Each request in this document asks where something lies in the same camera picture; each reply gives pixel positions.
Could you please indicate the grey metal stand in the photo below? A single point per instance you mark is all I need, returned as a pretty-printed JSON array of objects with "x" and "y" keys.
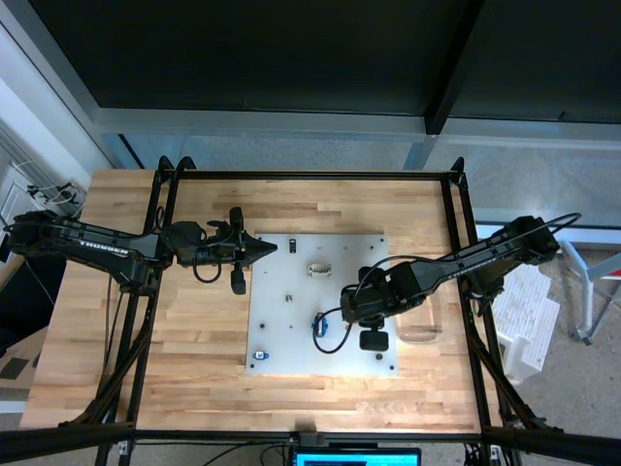
[{"x": 589, "y": 286}]

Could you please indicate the grey connector housing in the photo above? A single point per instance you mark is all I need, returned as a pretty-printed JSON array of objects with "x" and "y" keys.
[{"x": 319, "y": 270}]

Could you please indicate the clear plastic tub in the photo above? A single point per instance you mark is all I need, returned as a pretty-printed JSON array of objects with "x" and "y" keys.
[{"x": 422, "y": 335}]

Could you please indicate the small black connector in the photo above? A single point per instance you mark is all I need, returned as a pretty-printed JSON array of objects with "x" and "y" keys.
[{"x": 291, "y": 246}]

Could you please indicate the laptop screen blue edge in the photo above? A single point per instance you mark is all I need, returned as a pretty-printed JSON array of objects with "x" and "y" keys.
[{"x": 356, "y": 457}]

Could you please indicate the black bracket block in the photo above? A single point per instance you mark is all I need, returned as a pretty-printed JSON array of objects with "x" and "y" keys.
[{"x": 310, "y": 439}]

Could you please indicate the white board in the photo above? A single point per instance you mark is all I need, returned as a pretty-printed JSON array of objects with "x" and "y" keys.
[{"x": 301, "y": 349}]

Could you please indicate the cardboard box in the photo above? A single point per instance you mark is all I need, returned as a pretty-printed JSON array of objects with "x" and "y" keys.
[{"x": 19, "y": 359}]

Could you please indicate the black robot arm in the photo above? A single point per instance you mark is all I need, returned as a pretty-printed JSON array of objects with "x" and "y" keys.
[
  {"x": 107, "y": 250},
  {"x": 466, "y": 262}
]

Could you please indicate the blue and white connector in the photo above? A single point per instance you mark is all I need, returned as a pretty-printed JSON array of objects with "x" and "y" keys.
[{"x": 260, "y": 355}]

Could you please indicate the black aluminium frame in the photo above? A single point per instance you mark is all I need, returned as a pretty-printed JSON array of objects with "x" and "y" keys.
[{"x": 310, "y": 176}]

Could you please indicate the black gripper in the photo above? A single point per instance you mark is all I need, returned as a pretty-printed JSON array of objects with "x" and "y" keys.
[
  {"x": 373, "y": 341},
  {"x": 237, "y": 247}
]

